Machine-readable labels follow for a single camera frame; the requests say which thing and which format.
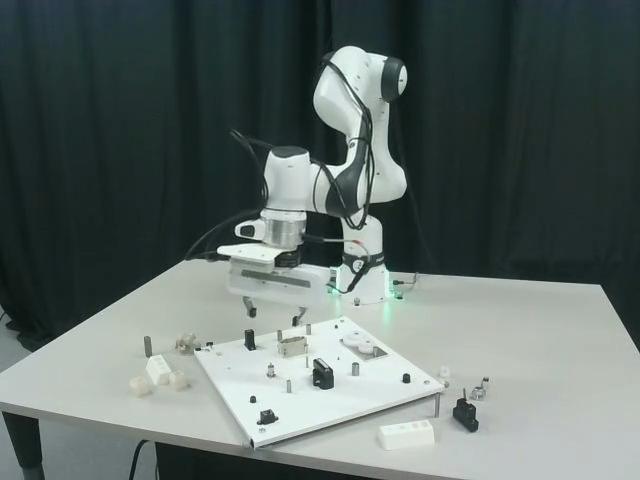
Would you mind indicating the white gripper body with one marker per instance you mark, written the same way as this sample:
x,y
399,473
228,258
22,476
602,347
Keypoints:
x,y
280,287

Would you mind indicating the metal BNC plug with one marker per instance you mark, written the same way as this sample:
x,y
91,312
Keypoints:
x,y
270,371

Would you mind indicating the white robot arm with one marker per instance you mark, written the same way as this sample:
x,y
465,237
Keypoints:
x,y
350,90

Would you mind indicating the black USB plug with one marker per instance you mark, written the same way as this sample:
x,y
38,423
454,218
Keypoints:
x,y
248,340

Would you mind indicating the flat white mounting plate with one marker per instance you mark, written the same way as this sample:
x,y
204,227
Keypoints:
x,y
247,252

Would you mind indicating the white large gear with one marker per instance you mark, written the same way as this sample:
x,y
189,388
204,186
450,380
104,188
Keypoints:
x,y
352,340

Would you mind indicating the black connector block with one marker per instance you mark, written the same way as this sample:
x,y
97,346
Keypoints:
x,y
322,374

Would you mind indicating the thin black rod red tag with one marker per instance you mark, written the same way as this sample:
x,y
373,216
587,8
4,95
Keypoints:
x,y
325,239

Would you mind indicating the clear Ethernet plug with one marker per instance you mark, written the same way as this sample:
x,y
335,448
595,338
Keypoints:
x,y
186,343

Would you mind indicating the white medium gear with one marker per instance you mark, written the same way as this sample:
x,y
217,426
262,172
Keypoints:
x,y
366,347

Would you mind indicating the white task board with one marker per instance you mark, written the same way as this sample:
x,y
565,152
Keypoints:
x,y
320,400

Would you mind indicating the small white holder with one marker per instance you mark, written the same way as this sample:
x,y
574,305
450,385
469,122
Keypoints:
x,y
178,381

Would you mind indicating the metal square peg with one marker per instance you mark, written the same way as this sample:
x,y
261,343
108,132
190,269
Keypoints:
x,y
148,346

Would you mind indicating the long white peg holder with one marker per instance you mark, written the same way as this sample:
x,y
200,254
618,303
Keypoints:
x,y
406,433
159,370

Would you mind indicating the black D-SUB plug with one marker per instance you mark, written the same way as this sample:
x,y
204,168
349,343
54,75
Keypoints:
x,y
465,414

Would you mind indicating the black curtain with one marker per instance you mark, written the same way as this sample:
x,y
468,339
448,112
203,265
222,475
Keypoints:
x,y
100,125

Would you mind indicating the black table leg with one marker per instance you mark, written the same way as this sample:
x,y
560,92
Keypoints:
x,y
22,445

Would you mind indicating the small white camera box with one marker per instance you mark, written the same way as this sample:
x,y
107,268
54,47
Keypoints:
x,y
250,230

